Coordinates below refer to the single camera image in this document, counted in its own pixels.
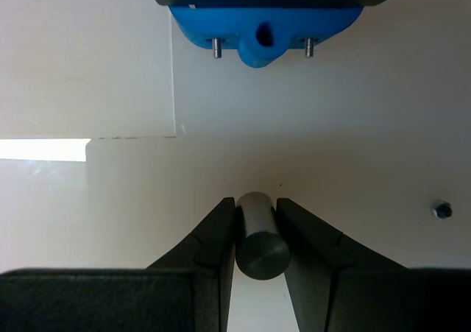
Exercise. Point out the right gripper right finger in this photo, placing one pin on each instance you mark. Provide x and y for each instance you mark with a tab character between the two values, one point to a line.
349	295

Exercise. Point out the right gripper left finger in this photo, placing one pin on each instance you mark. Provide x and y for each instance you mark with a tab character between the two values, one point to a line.
165	295

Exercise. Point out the grey metal cylinder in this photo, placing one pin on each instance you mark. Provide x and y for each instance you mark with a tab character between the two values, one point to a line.
263	256

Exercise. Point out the white taskboard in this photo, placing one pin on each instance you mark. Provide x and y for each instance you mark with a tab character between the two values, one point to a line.
331	126

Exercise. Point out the white square sheet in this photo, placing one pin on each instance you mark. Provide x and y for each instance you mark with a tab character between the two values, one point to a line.
84	59

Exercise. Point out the silver set screw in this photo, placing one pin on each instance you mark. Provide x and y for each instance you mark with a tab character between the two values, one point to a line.
308	48
216	48

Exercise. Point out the blue connector holder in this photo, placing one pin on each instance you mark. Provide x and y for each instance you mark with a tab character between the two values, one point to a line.
228	23

